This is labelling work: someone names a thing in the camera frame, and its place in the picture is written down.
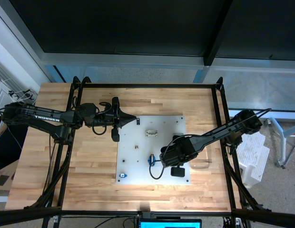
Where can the small black camera mount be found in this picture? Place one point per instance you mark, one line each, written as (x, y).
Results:
(147, 215)

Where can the small blue clamp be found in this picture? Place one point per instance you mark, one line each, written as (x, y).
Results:
(120, 176)

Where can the silver cylinder in clamp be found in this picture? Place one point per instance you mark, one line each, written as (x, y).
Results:
(151, 158)

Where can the black window post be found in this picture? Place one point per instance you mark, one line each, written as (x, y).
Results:
(217, 35)

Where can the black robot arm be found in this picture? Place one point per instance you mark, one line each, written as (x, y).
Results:
(216, 134)
(66, 116)

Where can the white task board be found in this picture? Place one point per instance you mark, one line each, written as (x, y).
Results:
(138, 171)

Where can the grey connector housing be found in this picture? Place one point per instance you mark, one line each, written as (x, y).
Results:
(151, 133)

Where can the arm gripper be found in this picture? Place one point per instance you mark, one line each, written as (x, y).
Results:
(115, 118)
(169, 156)

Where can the large blue clamp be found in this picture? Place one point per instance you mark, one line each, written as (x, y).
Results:
(148, 161)

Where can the small black clip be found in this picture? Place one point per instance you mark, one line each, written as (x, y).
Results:
(137, 122)

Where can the black aluminium frame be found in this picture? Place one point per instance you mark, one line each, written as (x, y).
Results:
(138, 85)

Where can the white cabinet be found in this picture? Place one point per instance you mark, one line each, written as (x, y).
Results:
(2, 95)

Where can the grey metal stand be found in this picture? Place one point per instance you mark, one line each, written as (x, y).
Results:
(283, 142)

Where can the clear plastic tub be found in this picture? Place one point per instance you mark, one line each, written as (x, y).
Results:
(199, 164)

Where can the black box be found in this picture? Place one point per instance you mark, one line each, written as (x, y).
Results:
(4, 147)

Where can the silver corner bracket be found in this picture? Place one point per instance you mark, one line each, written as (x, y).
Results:
(55, 219)
(238, 221)

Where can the brown cardboard box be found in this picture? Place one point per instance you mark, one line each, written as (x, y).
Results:
(8, 169)

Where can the white foam block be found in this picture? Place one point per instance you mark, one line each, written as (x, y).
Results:
(254, 152)

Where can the laptop screen with blue edge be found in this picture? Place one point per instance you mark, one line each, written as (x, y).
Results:
(169, 224)

